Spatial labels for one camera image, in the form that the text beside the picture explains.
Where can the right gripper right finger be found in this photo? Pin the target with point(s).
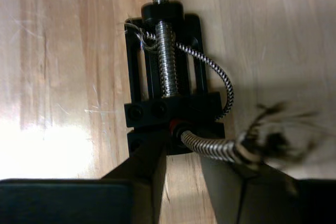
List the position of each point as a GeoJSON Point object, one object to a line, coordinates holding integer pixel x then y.
{"type": "Point", "coordinates": [275, 203]}

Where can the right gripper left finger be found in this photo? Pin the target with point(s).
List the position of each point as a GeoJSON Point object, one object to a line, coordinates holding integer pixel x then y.
{"type": "Point", "coordinates": [78, 200]}

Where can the black vise with red knob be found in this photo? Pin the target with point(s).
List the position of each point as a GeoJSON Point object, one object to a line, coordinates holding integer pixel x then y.
{"type": "Point", "coordinates": [147, 113]}

